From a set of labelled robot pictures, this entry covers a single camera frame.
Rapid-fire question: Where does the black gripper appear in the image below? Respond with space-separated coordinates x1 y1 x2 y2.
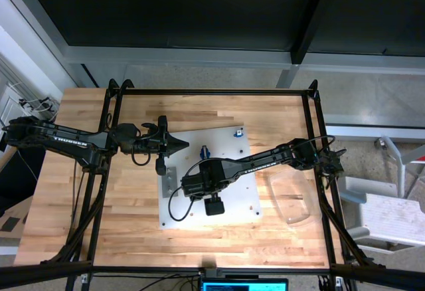
181 170 234 217
139 115 191 177

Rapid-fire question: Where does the white mounting board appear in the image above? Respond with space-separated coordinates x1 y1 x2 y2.
156 124 264 231

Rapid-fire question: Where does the clear plastic tub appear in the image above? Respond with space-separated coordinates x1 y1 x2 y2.
268 170 321 228

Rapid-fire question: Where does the blue laptop screen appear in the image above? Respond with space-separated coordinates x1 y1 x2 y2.
199 277 289 291

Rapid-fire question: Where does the cardboard box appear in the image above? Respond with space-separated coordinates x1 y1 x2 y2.
0 194 35 239

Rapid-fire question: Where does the white step stool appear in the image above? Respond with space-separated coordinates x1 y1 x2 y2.
338 174 425 255

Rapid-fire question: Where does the aluminium base plate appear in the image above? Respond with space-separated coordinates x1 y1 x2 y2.
161 166 179 199

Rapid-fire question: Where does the black looped camera cable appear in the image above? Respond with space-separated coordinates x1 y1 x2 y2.
168 164 197 222

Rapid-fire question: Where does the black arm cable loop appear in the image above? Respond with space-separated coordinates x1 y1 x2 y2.
130 147 151 166

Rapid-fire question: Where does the black aluminium frame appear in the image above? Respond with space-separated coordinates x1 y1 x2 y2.
0 78 425 291

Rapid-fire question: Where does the black table-level camera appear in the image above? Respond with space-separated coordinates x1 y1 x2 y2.
202 257 219 278

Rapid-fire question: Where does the long black arm cable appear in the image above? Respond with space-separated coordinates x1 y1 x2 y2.
304 134 337 159

